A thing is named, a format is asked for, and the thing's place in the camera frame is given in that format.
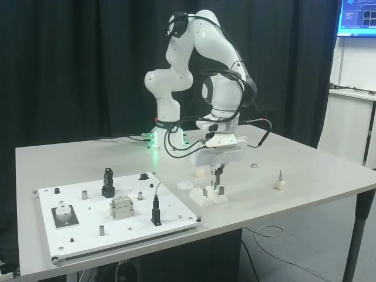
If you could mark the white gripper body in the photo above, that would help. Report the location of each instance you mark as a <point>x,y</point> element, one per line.
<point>217,155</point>

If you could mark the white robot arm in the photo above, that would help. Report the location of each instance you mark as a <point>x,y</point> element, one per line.
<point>211,38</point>

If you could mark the thick metal square peg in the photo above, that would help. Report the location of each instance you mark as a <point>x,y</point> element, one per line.
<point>221,190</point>

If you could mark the wide white peg holder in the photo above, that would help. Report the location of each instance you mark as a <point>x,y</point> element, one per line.
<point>199,201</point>

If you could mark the thin metal peg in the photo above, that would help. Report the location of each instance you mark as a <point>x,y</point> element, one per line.
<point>281,174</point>

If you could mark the small white peg holder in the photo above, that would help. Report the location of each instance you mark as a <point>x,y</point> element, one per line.
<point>280,185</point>

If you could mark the metal round peg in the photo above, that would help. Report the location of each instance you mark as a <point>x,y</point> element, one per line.
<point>84,195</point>
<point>102,230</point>

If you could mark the white large gear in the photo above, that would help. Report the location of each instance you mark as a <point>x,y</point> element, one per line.
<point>185,186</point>

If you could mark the metal BNC plug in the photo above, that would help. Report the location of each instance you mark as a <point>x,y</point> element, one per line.
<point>140,195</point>

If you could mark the beige multi-pin connector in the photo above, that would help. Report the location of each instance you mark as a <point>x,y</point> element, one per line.
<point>120,209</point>

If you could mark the black D-SUB plug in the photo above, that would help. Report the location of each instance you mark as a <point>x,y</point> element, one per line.
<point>107,185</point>

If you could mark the white task board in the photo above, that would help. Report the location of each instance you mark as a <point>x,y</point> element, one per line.
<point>123,235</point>

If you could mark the white cabinet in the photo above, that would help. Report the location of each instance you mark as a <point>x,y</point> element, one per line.
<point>349,129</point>

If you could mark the grey table leg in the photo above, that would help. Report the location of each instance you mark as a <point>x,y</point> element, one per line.
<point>357,235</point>

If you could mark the white medium gear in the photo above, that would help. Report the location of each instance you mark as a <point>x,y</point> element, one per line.
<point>63,209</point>

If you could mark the black curtains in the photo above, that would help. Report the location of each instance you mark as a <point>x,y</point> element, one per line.
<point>73,73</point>

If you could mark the blue monitor screen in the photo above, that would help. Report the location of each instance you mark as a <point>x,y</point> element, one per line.
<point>357,17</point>

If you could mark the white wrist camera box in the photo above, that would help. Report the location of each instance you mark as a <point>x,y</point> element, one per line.
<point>227,125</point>

